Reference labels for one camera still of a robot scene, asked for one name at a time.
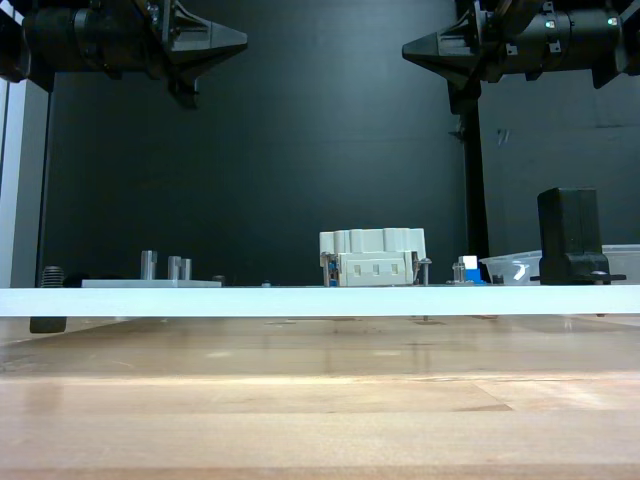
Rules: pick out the short steel bar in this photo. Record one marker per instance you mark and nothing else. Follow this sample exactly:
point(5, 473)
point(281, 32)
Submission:
point(149, 265)
point(187, 270)
point(174, 267)

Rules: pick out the beige connector housing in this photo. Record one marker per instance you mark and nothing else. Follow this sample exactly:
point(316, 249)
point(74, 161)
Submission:
point(372, 250)

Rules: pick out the clear plastic tub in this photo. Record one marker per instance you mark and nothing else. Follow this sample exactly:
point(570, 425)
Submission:
point(625, 260)

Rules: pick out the small blue white connector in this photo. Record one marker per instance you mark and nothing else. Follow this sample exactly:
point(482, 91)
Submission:
point(473, 272)

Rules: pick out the black screw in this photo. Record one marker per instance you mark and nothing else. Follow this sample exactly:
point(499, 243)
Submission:
point(497, 279)
point(53, 277)

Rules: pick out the black aluminium frame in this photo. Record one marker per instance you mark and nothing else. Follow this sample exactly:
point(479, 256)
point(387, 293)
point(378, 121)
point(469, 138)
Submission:
point(475, 200)

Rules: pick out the blue clamp base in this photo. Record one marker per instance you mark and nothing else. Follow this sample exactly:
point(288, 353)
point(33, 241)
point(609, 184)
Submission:
point(332, 274)

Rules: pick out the white task board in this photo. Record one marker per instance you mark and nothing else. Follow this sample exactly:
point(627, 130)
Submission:
point(320, 302)

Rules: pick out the black rubber foot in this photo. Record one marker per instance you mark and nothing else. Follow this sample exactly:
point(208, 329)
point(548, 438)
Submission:
point(48, 325)

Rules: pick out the small metal bracket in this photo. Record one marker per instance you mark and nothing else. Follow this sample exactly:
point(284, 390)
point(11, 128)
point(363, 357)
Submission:
point(457, 274)

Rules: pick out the grey metal plate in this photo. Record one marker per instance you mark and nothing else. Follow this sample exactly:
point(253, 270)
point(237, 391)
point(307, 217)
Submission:
point(129, 283)

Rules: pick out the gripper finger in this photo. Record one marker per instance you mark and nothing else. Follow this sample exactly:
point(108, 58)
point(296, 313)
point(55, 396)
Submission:
point(225, 37)
point(445, 42)
point(452, 66)
point(210, 61)

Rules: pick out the black socket block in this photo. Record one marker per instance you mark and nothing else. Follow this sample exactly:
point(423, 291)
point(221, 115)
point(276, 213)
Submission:
point(567, 235)

